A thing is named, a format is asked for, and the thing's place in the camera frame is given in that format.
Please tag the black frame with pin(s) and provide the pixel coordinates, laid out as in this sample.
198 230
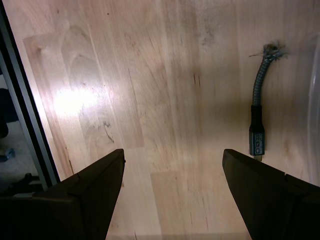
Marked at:
32 100

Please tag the clear plastic container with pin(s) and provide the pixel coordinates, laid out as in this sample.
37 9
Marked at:
315 112

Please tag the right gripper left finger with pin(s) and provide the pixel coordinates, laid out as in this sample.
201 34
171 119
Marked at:
75 207

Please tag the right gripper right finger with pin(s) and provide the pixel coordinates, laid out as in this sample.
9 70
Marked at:
270 205

